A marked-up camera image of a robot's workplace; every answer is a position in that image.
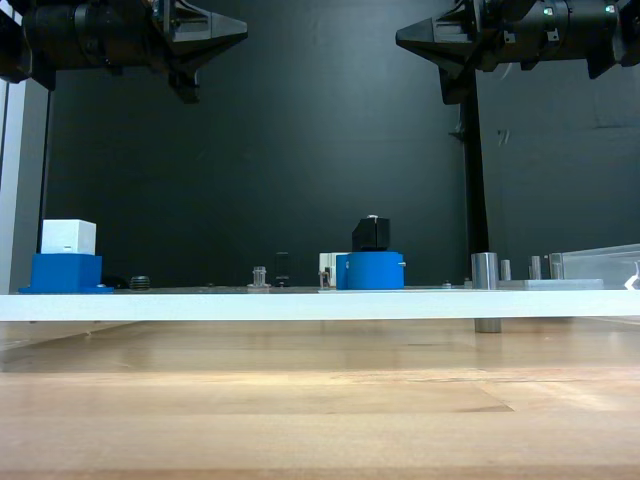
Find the grey metal peg plate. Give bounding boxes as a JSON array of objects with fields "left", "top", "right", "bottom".
[{"left": 463, "top": 277, "right": 607, "bottom": 291}]

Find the white cube plug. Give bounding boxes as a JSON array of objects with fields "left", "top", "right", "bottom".
[{"left": 40, "top": 218, "right": 98, "bottom": 256}]

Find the clear plastic tub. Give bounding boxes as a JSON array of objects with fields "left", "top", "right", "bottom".
[{"left": 548, "top": 242, "right": 640, "bottom": 292}]

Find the black block plug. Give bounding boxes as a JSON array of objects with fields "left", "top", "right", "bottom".
[{"left": 350, "top": 214, "right": 392, "bottom": 253}]

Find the blue round socket base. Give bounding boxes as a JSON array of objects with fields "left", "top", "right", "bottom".
[{"left": 335, "top": 250, "right": 408, "bottom": 291}]

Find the grey aluminium partition frame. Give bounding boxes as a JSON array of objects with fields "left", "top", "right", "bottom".
[{"left": 0, "top": 78, "right": 50, "bottom": 294}]

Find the black metal frame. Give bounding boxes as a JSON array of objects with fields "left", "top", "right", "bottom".
[{"left": 449, "top": 64, "right": 494, "bottom": 282}]

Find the white base board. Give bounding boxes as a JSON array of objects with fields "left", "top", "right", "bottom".
[{"left": 0, "top": 286, "right": 640, "bottom": 323}]

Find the large steel cylinder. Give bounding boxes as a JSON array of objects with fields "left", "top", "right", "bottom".
[{"left": 470, "top": 251, "right": 503, "bottom": 334}]

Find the blue square socket base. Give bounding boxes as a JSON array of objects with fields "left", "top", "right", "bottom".
[{"left": 18, "top": 253, "right": 116, "bottom": 295}]

